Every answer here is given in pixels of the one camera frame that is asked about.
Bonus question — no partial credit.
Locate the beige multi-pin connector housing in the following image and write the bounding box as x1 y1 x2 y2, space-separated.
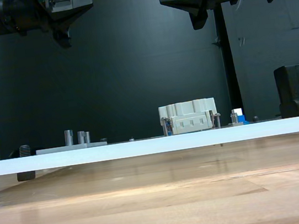
157 96 223 137

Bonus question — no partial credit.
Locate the small blue white connector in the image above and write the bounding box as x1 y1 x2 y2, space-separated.
234 106 249 126

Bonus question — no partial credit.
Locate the black USB socket housing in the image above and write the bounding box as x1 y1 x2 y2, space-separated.
268 63 299 120

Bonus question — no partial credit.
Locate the small silver clamp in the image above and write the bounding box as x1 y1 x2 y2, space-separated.
228 109 241 127

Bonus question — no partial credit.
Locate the grey metal plate with pegs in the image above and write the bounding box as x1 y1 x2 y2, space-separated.
33 125 108 156

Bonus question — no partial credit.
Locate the black threaded foot screw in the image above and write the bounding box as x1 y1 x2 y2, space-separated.
12 143 36 183

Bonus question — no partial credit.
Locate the white task board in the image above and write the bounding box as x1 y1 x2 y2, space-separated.
0 116 299 177

